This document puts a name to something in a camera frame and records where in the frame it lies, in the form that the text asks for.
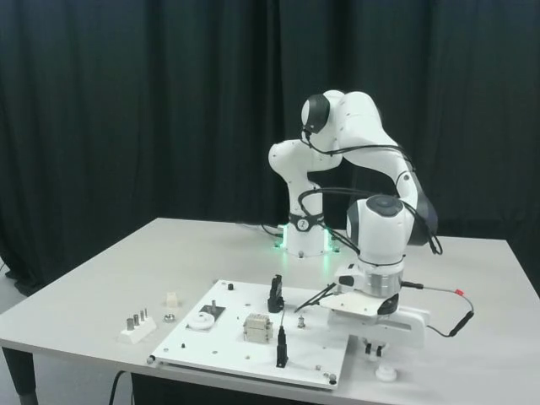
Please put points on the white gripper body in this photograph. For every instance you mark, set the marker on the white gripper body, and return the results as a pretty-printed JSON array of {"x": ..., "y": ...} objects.
[{"x": 405, "y": 318}]

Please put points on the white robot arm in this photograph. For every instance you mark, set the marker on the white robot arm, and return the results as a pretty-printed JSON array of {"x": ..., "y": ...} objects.
[{"x": 363, "y": 118}]

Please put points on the white medium gear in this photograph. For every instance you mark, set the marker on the white medium gear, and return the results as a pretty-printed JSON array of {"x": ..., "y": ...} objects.
[{"x": 386, "y": 374}]

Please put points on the white large gear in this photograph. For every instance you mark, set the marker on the white large gear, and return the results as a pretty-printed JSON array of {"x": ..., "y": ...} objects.
[{"x": 201, "y": 324}]

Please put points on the flat white mounting plate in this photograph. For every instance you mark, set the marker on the flat white mounting plate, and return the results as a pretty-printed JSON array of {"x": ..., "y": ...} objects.
[{"x": 354, "y": 304}]

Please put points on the black Ethernet plug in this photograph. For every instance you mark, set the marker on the black Ethernet plug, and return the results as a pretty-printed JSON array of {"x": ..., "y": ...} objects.
[{"x": 281, "y": 348}]

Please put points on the black D-SUB plug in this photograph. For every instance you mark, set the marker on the black D-SUB plug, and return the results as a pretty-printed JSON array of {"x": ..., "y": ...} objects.
[{"x": 275, "y": 295}]

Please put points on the beige waterproof plug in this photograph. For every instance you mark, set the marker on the beige waterproof plug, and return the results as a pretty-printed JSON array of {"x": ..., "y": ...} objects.
[{"x": 255, "y": 330}]

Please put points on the white task board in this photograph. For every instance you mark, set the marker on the white task board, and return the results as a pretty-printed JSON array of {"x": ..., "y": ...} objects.
[{"x": 236, "y": 350}]

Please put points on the small white cube holder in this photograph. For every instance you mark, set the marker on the small white cube holder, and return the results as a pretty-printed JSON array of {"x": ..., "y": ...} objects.
[{"x": 172, "y": 299}]

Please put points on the metal bolt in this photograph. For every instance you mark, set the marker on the metal bolt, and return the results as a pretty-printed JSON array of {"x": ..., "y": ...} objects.
[{"x": 169, "y": 317}]

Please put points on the metal square peg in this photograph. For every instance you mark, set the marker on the metal square peg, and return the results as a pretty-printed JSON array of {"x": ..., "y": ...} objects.
[{"x": 143, "y": 315}]

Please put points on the white peg holder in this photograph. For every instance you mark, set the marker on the white peg holder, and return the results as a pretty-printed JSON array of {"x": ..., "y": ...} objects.
[{"x": 137, "y": 335}]

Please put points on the metal round peg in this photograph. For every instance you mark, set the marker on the metal round peg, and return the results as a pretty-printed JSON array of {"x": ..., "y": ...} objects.
[
  {"x": 136, "y": 320},
  {"x": 128, "y": 324}
]

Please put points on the dark table leg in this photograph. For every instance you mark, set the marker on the dark table leg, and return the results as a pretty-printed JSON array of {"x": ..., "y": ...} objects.
[{"x": 17, "y": 373}]

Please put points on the black curtain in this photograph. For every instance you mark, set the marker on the black curtain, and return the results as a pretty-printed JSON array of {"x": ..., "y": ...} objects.
[{"x": 126, "y": 84}]

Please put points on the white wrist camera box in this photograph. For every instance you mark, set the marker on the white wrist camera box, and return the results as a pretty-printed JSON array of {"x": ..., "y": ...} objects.
[{"x": 350, "y": 279}]

